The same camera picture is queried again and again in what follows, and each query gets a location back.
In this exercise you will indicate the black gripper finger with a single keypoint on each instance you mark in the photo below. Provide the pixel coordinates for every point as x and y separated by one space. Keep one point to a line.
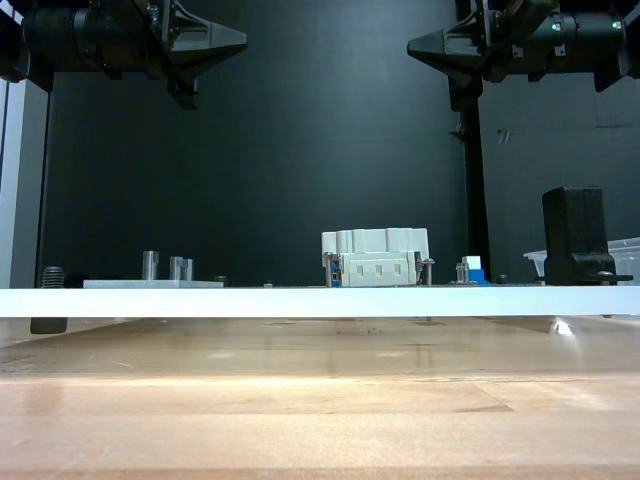
460 67
195 62
430 46
225 40

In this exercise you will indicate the black plug connector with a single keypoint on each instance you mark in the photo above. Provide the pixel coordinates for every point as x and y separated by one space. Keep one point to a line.
575 225

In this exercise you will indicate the beige connector housing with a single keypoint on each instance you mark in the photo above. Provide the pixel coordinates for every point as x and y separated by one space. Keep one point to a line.
375 250

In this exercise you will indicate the silver machine screw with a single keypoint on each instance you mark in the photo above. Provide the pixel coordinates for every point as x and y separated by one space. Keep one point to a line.
427 270
328 270

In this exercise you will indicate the steel peg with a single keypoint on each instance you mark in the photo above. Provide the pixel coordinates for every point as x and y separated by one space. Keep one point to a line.
176 269
188 270
150 265

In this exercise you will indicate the small blue white connector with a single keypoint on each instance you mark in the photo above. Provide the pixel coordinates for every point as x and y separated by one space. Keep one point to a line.
477 276

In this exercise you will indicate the black board screw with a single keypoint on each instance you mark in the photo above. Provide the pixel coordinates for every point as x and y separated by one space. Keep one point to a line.
53 277
502 278

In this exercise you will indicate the grey aluminium plate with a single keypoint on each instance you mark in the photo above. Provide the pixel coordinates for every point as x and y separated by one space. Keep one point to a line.
125 284

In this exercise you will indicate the clear plastic tub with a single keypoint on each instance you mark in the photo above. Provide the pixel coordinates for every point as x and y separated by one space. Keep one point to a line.
625 255

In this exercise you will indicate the blue round connector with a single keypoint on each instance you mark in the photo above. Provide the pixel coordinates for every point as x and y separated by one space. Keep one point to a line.
335 280

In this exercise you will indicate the white task board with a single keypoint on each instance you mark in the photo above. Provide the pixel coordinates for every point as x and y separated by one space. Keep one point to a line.
300 302

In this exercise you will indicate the black metal frame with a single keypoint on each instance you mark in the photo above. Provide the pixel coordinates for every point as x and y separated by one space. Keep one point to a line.
475 200

